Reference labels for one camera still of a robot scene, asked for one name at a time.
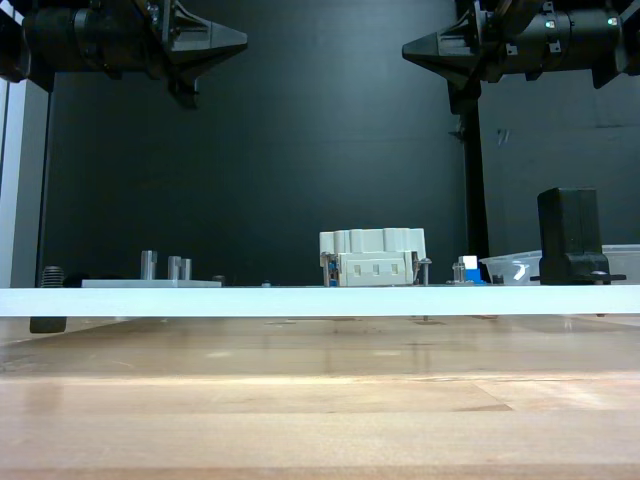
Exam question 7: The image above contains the beige connector housing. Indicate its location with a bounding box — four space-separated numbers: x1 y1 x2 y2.
318 227 432 289

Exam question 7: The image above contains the clear plastic tub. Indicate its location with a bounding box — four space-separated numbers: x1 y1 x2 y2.
479 243 640 287

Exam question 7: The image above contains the small blue white connector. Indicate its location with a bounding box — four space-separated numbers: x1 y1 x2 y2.
462 254 485 285

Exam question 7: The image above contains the black aluminium frame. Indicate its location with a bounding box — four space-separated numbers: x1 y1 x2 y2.
449 94 491 259

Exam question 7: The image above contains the white task board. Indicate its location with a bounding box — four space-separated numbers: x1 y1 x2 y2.
0 285 640 319

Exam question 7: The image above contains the black rubber foot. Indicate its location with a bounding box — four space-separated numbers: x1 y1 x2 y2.
29 316 68 335

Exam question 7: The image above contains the grey metal plate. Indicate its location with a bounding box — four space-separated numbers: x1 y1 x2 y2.
82 278 224 289

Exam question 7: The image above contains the black socket block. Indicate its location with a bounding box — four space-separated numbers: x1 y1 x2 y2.
529 187 627 286

